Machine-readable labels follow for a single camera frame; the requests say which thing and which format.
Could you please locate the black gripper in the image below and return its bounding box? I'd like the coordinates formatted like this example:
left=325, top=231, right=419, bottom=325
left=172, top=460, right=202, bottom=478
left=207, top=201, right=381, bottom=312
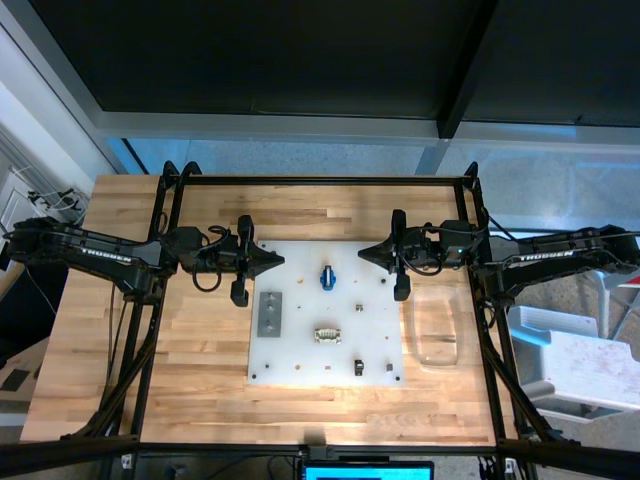
left=217, top=214, right=286, bottom=307
left=357, top=209, right=442, bottom=302

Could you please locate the white taskboard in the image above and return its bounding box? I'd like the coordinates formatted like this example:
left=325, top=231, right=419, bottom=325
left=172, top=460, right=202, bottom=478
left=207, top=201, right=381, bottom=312
left=247, top=240, right=405, bottom=387

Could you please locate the clear plastic container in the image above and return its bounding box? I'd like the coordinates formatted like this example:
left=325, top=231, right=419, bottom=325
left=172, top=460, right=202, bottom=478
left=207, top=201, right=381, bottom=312
left=410, top=286, right=462, bottom=372

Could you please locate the grey metal screw block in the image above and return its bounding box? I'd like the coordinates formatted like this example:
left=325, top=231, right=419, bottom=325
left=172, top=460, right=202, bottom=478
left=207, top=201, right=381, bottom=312
left=255, top=290, right=284, bottom=339

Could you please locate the blue-edged screen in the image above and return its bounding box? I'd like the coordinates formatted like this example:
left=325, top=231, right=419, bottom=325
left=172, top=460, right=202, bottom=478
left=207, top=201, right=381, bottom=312
left=299, top=460, right=435, bottom=480

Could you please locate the white tubular stand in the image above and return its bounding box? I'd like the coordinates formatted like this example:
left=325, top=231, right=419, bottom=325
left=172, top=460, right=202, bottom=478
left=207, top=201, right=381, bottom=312
left=592, top=272, right=640, bottom=341

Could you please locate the tan cardboard box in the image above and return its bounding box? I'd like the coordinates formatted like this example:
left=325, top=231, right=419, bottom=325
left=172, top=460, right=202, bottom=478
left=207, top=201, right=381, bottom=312
left=0, top=334, right=51, bottom=416

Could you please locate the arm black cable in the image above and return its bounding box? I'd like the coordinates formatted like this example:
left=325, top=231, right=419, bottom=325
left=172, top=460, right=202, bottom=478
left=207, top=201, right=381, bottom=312
left=192, top=225, right=232, bottom=293

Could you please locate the black metal frame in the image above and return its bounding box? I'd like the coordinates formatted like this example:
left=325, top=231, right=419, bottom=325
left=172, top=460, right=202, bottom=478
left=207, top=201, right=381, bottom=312
left=0, top=159, right=640, bottom=480

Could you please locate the white cable bundle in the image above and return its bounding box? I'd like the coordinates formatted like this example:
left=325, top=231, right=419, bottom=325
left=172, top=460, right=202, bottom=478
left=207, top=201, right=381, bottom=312
left=12, top=167, right=89, bottom=214

